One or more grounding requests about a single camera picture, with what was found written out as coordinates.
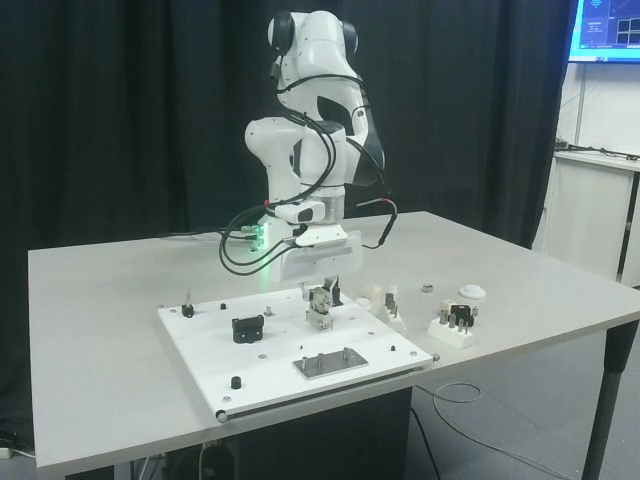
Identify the metal square peg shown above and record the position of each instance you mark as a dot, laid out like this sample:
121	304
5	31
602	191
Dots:
394	306
388	301

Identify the white power strip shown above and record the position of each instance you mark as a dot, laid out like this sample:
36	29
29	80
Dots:
5	452

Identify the cream hollow square holder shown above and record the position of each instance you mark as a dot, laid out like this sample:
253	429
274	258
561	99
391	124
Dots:
374	292

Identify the metal BNC plug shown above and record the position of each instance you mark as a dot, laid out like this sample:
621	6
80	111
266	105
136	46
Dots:
476	313

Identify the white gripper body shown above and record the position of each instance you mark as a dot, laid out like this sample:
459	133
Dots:
320	262

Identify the blue screen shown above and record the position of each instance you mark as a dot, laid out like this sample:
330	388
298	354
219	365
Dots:
610	30

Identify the cream small holder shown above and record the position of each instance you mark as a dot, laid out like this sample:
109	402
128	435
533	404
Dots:
446	306

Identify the white task board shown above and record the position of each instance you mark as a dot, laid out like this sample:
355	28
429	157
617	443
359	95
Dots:
260	375

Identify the grey waterproof plug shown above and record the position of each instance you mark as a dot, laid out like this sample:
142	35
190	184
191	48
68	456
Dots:
320	300

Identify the black box under table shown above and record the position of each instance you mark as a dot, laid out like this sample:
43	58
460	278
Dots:
325	440

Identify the white small gear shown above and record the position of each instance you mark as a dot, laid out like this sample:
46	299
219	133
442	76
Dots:
393	290

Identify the white cabinet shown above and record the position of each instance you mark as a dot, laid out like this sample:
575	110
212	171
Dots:
585	215

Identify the metal bolt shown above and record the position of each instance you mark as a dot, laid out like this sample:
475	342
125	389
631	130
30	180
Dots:
427	288

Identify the white peg holder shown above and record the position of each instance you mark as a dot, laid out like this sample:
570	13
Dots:
452	339
390	322

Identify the black curtain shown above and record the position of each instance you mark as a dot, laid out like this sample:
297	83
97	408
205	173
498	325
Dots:
125	125

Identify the black D-SUB plug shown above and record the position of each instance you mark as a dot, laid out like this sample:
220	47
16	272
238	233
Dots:
464	314

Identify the metal round peg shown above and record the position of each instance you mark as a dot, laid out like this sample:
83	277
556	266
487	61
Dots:
443	318

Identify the dark grey table leg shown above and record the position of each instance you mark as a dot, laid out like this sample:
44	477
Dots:
607	400

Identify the white large gear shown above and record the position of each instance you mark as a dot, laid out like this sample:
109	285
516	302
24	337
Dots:
472	292

